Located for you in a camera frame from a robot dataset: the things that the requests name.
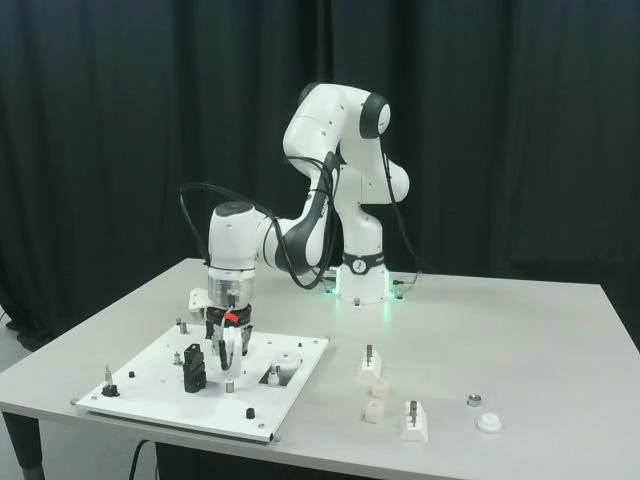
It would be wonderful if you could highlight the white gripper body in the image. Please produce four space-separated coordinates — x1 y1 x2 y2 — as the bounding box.
221 327 245 375

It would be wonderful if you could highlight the white square peg holder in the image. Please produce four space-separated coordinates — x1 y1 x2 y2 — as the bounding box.
355 352 384 387

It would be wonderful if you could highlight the white round peg holder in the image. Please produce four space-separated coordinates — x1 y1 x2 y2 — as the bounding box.
399 401 431 444

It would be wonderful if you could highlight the black D-SUB plug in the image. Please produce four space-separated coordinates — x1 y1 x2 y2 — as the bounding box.
182 342 208 393

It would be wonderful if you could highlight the white large gear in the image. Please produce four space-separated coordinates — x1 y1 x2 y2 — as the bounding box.
273 352 304 374

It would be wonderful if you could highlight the flat white mounting plate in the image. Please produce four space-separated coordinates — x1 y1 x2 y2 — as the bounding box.
187 288 212 315

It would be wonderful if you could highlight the white task board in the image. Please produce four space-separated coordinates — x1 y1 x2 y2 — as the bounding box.
71 319 332 444

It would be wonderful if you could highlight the black table leg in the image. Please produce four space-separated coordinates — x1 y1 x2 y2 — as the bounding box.
1 412 42 480

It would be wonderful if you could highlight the black curtain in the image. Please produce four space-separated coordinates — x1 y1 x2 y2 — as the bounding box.
0 0 640 346

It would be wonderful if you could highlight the black cable under table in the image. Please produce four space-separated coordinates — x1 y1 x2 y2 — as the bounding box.
129 438 157 480

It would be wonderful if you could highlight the black looping arm cable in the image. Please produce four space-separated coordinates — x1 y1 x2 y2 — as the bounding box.
178 182 282 262

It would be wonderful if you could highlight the black base cable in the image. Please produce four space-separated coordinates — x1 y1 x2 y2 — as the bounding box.
381 148 424 292

